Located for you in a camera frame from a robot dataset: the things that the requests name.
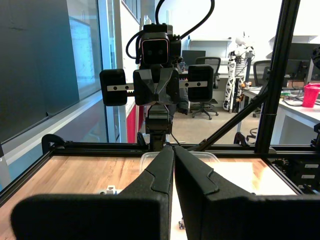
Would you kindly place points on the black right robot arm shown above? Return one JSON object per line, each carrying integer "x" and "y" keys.
{"x": 158, "y": 120}

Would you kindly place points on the pink plastic basket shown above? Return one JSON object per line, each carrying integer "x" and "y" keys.
{"x": 311, "y": 96}

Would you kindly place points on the black labelled equipment box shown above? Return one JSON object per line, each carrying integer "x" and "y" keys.
{"x": 300, "y": 172}

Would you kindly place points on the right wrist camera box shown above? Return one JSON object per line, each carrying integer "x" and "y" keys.
{"x": 155, "y": 51}

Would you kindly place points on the clear plastic tub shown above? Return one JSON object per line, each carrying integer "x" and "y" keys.
{"x": 146, "y": 160}

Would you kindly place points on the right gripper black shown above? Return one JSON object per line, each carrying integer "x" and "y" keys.
{"x": 113, "y": 95}

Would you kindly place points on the black office chair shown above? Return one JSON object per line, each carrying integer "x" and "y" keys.
{"x": 260, "y": 75}
{"x": 208, "y": 61}

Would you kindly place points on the white black humanoid robot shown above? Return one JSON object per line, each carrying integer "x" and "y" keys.
{"x": 231, "y": 85}

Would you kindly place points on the white taskboard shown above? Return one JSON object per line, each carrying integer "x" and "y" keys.
{"x": 237, "y": 182}

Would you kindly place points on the red cabinet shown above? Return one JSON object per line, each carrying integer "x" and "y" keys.
{"x": 131, "y": 125}

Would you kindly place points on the white desk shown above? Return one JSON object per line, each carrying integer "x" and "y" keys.
{"x": 295, "y": 112}

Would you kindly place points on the black aluminium frame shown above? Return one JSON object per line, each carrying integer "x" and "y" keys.
{"x": 280, "y": 75}

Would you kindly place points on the small metal clamp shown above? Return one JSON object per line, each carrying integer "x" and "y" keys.
{"x": 181, "y": 223}

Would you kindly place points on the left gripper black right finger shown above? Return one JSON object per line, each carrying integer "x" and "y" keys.
{"x": 250, "y": 217}

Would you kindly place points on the black computer monitor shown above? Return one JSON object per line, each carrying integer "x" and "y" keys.
{"x": 303, "y": 57}
{"x": 193, "y": 57}

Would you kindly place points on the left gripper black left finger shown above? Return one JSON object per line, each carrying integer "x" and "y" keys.
{"x": 100, "y": 217}

